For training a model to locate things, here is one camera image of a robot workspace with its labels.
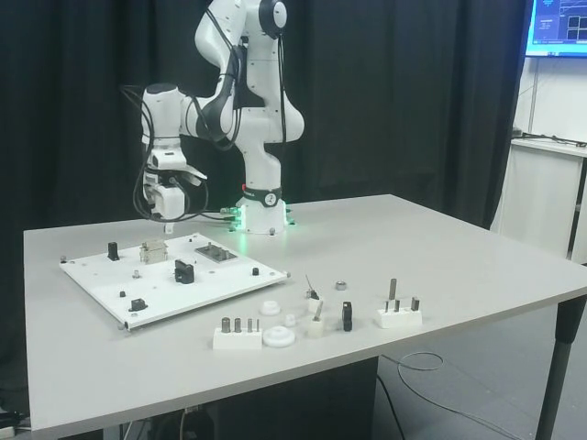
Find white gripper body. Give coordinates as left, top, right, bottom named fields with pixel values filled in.
left=151, top=183, right=187, bottom=221

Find white task board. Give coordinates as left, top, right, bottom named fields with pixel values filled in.
left=59, top=232, right=292, bottom=333

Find white round peg holder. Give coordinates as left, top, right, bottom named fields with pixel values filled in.
left=212, top=325, right=264, bottom=352

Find white large gear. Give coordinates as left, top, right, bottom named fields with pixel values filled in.
left=262, top=325, right=297, bottom=348

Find white square peg holder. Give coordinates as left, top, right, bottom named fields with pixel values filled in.
left=375, top=307, right=424, bottom=330

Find black curtains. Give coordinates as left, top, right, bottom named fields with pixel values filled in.
left=0, top=0, right=536, bottom=258

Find white cabinet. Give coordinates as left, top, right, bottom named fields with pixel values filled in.
left=492, top=136, right=587, bottom=266

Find black table leg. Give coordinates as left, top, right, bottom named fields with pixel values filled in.
left=535, top=300, right=578, bottom=440

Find blue screen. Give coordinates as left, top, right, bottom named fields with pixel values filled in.
left=524, top=0, right=587, bottom=59

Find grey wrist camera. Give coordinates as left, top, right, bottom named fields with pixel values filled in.
left=175, top=166, right=209, bottom=189

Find black wrist cable bundle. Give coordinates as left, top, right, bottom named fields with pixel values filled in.
left=120, top=83, right=160, bottom=220

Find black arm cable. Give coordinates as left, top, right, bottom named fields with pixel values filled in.
left=272, top=25, right=291, bottom=144

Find grey floor cable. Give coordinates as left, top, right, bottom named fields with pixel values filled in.
left=394, top=349, right=554, bottom=428

